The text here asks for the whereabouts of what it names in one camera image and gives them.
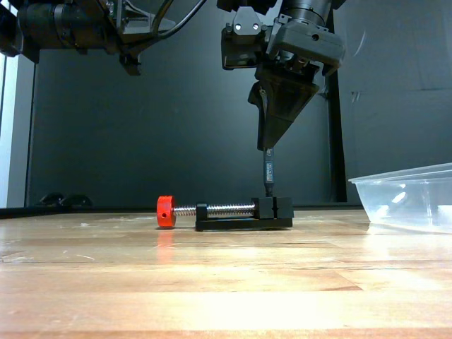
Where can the black metal frame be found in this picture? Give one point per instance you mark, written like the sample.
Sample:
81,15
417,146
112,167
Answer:
106,211

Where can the clear plastic container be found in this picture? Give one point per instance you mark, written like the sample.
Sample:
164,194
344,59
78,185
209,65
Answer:
406,208

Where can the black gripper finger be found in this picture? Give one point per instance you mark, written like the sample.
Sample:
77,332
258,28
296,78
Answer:
255,97
130,35
282,102

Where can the black mini vise clamp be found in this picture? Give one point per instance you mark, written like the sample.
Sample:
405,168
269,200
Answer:
275,210

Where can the orange vise knob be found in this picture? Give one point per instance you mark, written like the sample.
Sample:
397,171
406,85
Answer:
166,212

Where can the black curved frame bracket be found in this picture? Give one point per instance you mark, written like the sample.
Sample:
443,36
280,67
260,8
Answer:
79,199
53,197

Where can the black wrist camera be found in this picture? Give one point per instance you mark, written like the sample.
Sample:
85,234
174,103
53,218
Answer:
240,49

